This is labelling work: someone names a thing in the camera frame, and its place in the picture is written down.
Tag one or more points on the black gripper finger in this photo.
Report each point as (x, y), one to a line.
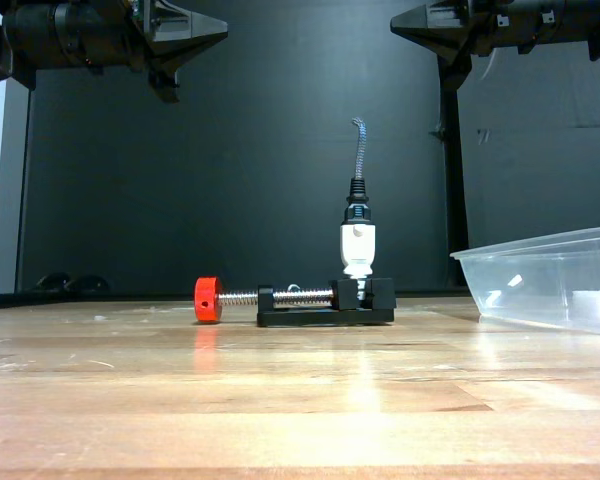
(185, 35)
(440, 25)

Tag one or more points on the white power receptacle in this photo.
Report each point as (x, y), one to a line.
(357, 250)

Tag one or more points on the clear plastic tub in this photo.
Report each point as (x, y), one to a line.
(540, 295)

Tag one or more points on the black clamp with red knob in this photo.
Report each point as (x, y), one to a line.
(325, 315)

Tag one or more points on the black corner bracket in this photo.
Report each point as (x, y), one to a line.
(90, 283)
(54, 282)

